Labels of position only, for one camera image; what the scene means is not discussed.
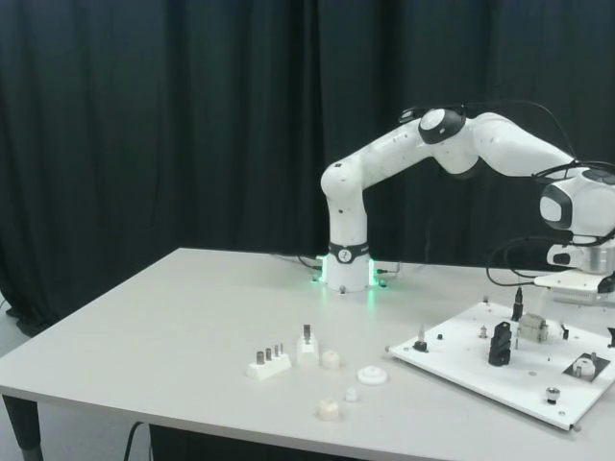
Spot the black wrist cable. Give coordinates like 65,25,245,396
484,233,552,286

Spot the black table leg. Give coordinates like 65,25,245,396
1,394,40,461

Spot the white round peg holder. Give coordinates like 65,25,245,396
246,353,292,383

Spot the white task board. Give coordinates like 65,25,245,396
387,299,615,433

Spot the black curtain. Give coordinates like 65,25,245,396
0,0,615,333

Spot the white square peg holder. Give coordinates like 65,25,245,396
295,334,321,368

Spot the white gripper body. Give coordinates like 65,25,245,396
549,286,615,306

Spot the black D-SUB plug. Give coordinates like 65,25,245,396
487,320,512,368

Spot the black cable under table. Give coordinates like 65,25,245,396
125,421,152,461

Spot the white large gear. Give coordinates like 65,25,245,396
357,365,391,386

